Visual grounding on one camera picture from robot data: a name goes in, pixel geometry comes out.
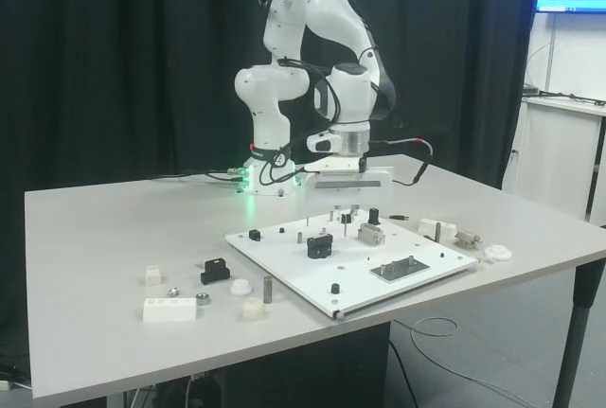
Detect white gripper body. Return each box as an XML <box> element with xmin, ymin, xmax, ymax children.
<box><xmin>301</xmin><ymin>166</ymin><xmax>396</xmax><ymax>207</ymax></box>

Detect long white peg holder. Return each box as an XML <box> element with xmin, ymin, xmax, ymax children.
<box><xmin>142</xmin><ymin>296</ymin><xmax>198</xmax><ymax>323</ymax></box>
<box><xmin>418</xmin><ymin>217</ymin><xmax>459</xmax><ymax>242</ymax></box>

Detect flat white mounting plate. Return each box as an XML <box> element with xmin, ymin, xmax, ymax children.
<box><xmin>306</xmin><ymin>156</ymin><xmax>366</xmax><ymax>175</ymax></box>

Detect white task board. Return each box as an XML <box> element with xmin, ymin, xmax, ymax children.
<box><xmin>224</xmin><ymin>208</ymin><xmax>479</xmax><ymax>322</ymax></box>

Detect grey D-SUB plug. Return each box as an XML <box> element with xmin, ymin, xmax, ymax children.
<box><xmin>453</xmin><ymin>229</ymin><xmax>483</xmax><ymax>251</ymax></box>

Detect small white angular holder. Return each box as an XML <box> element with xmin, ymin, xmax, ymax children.
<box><xmin>241</xmin><ymin>297</ymin><xmax>265</xmax><ymax>322</ymax></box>

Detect black plug block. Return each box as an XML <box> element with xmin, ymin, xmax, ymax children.
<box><xmin>198</xmin><ymin>258</ymin><xmax>232</xmax><ymax>285</ymax></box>

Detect white large gear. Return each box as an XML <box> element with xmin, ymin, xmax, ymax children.
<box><xmin>483</xmin><ymin>244</ymin><xmax>514</xmax><ymax>264</ymax></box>

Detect black box under table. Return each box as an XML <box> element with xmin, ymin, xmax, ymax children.
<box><xmin>125</xmin><ymin>321</ymin><xmax>392</xmax><ymax>408</ymax></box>

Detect white cabinet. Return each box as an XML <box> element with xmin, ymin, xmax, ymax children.
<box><xmin>501</xmin><ymin>94</ymin><xmax>606</xmax><ymax>228</ymax></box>

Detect black curtain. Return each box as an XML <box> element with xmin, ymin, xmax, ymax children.
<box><xmin>0</xmin><ymin>0</ymin><xmax>539</xmax><ymax>224</ymax></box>

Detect black table leg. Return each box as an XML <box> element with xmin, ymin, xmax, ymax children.
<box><xmin>552</xmin><ymin>265</ymin><xmax>594</xmax><ymax>408</ymax></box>

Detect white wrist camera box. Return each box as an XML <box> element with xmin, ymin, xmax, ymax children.
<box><xmin>306</xmin><ymin>132</ymin><xmax>340</xmax><ymax>154</ymax></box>

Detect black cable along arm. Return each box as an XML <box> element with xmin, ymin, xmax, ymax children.
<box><xmin>258</xmin><ymin>0</ymin><xmax>385</xmax><ymax>128</ymax></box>

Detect grey floor cable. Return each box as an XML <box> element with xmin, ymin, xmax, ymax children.
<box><xmin>409</xmin><ymin>316</ymin><xmax>474</xmax><ymax>381</ymax></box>

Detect black cable at arm foot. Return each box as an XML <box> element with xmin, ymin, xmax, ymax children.
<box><xmin>163</xmin><ymin>168</ymin><xmax>248</xmax><ymax>186</ymax></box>

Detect black cables on cabinet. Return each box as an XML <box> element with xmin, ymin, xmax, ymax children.
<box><xmin>522</xmin><ymin>87</ymin><xmax>606</xmax><ymax>107</ymax></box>

